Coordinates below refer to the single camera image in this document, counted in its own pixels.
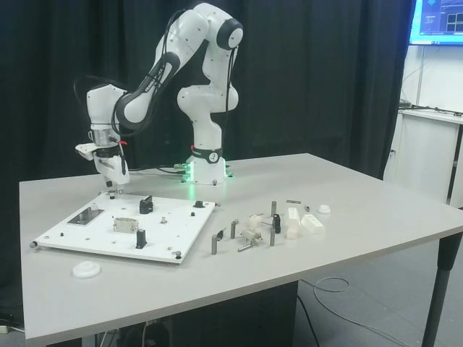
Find black rod with red tag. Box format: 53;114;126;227
116;139;129;175

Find grey floor cable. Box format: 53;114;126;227
297;277;430;347

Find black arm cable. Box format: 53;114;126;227
73;9;182;140
224;45;240;115

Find black curtain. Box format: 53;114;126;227
0;0;413;323

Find white large gear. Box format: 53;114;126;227
72;260;103;280

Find dark table leg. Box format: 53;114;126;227
422;233;457;347

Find long white holder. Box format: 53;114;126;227
285;206;302;227
300;215;327;236

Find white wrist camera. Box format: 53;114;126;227
75;143;98;160

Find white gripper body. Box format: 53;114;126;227
94;153;130;187

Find white cabinet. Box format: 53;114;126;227
383;107;463;210

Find black base cable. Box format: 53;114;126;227
126;163;190;176

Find white task board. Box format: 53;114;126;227
30;191;220;267

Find blue screen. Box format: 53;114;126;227
408;0;463;46

